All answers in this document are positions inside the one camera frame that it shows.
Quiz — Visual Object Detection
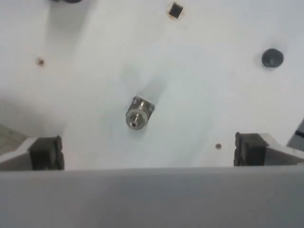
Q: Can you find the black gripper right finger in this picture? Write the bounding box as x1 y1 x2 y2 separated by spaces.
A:
233 132 304 167

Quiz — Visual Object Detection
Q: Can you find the white task board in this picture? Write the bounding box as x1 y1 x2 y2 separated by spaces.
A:
0 0 304 171

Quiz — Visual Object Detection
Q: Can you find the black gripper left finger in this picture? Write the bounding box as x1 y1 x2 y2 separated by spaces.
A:
0 134 65 171

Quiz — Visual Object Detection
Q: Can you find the metal BNC plug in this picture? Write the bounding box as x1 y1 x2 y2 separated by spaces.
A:
125 99 152 130

